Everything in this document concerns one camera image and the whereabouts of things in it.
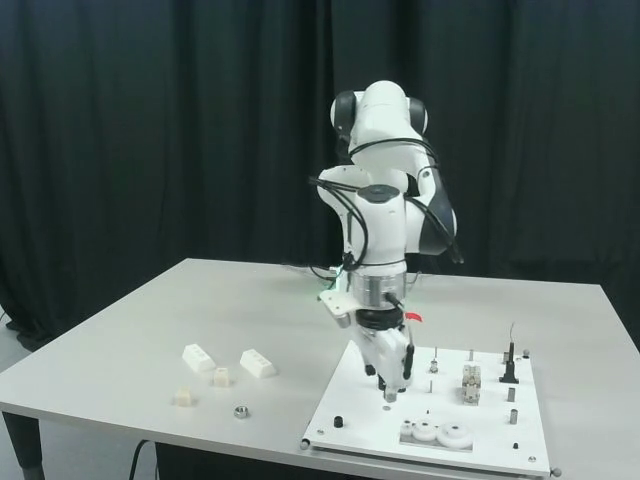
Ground silver flange ring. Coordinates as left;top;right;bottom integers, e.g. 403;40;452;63
349;273;405;307

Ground white task board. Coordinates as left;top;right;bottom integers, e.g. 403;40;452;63
301;343;560;475

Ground black table leg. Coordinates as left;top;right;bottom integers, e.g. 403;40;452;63
2;412;41;480

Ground black waterproof plug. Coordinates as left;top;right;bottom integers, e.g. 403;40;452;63
498;342;521;384

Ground white holder with holes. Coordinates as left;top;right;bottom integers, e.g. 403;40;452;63
180;342;217;373
239;349;279;380

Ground white large gear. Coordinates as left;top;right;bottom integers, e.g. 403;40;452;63
438;422;474;449

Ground black curtains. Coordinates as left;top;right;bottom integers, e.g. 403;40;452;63
0;0;640;334

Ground flat white mounting plate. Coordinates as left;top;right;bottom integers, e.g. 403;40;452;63
319;289;361;314

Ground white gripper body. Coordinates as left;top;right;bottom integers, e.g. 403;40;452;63
355;327;415;396

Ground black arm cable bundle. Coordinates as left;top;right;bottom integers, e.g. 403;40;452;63
308;137;441;281

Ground black cable under table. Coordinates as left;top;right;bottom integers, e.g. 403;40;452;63
130;438;156;480

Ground black base cable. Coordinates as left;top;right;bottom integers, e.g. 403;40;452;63
422;149;466;266

